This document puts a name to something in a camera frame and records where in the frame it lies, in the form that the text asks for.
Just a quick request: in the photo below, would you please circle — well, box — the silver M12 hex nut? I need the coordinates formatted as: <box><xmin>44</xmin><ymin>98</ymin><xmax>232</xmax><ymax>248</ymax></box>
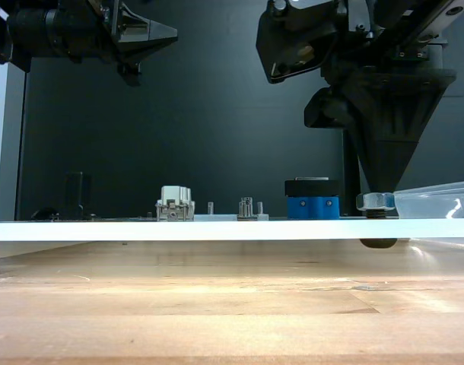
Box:
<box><xmin>354</xmin><ymin>192</ymin><xmax>397</xmax><ymax>213</ymax></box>

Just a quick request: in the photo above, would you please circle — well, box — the blue D-sub connector block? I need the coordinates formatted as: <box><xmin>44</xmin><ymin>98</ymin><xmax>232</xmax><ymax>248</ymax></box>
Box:
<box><xmin>284</xmin><ymin>176</ymin><xmax>341</xmax><ymax>221</ymax></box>

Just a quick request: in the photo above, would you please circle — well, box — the clear plastic tub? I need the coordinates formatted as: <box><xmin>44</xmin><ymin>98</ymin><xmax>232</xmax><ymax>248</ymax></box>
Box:
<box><xmin>393</xmin><ymin>179</ymin><xmax>464</xmax><ymax>221</ymax></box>

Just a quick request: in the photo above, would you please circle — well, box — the small silver connector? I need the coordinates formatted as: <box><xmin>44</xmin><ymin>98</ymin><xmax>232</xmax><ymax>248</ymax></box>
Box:
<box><xmin>237</xmin><ymin>195</ymin><xmax>256</xmax><ymax>222</ymax></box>

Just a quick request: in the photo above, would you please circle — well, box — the black connector clamp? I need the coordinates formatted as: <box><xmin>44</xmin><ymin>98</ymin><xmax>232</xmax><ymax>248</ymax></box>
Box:
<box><xmin>62</xmin><ymin>171</ymin><xmax>97</xmax><ymax>221</ymax></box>

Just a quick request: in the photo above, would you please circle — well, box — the beige multi-pin connector housing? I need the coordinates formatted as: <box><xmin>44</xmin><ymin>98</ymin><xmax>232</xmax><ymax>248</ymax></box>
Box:
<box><xmin>154</xmin><ymin>185</ymin><xmax>197</xmax><ymax>222</ymax></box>

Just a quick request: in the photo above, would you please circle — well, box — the white mounting board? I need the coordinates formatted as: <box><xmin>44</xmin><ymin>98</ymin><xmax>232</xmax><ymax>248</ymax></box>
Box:
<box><xmin>0</xmin><ymin>217</ymin><xmax>464</xmax><ymax>243</ymax></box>

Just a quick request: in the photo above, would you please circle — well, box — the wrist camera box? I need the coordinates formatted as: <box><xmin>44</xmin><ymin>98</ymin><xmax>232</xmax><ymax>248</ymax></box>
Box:
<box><xmin>256</xmin><ymin>0</ymin><xmax>342</xmax><ymax>85</ymax></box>

